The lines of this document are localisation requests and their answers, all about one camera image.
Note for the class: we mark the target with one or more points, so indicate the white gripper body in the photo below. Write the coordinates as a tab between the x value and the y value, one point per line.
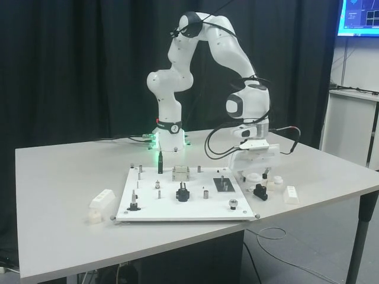
256	158

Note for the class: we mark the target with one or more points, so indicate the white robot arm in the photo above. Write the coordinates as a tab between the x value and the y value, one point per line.
219	38

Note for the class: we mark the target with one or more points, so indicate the white large gear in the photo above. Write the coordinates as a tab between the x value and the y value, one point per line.
253	177

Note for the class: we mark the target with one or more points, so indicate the white medium gear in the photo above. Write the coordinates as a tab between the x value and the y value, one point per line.
277	180

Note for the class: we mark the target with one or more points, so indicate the black D-SUB plug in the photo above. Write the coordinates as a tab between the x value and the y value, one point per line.
260	191

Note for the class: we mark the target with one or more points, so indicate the black round-based plug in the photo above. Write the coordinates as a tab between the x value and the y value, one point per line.
181	193

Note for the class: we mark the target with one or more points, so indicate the white task board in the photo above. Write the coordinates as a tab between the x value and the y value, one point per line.
177	210

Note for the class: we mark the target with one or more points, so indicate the tall black plug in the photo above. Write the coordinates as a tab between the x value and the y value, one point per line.
160	164

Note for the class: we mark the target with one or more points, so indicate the metal BNC plug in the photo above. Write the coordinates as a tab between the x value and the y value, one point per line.
157	185

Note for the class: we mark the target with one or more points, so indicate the white cabinet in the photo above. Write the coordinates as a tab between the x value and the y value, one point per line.
349	130

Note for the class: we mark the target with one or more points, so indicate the dark table leg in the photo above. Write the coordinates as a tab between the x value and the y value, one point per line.
359	236

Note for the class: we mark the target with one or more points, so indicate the long white holder with holes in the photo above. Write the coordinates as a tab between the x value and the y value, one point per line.
102	199

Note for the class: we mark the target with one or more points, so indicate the small white holder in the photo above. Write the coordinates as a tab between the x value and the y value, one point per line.
94	217

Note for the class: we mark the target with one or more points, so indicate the blue monitor screen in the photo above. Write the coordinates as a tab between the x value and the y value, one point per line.
359	16

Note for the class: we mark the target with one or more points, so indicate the black curtain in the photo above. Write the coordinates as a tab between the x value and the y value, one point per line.
59	59

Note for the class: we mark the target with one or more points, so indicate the metal post with black flange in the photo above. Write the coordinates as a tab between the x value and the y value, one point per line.
134	202

